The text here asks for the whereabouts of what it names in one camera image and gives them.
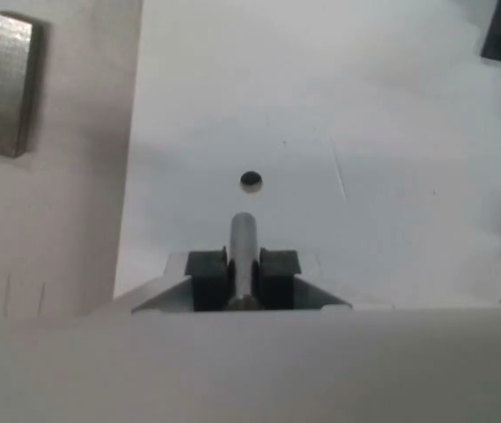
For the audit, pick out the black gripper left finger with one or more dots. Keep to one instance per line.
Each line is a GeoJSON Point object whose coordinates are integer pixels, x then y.
{"type": "Point", "coordinates": [204, 277]}

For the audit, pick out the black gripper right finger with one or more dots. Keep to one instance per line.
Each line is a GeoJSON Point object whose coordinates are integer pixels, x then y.
{"type": "Point", "coordinates": [278, 275]}

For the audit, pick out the metal round peg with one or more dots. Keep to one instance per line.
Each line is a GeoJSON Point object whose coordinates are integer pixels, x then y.
{"type": "Point", "coordinates": [243, 255]}

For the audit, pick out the white peg holder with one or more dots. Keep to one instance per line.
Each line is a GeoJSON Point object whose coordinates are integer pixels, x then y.
{"type": "Point", "coordinates": [47, 167]}

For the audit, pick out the metal square peg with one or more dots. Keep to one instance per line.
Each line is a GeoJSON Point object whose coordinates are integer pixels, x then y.
{"type": "Point", "coordinates": [5, 83]}

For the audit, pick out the white task board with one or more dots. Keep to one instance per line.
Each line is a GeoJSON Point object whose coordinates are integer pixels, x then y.
{"type": "Point", "coordinates": [320, 154]}

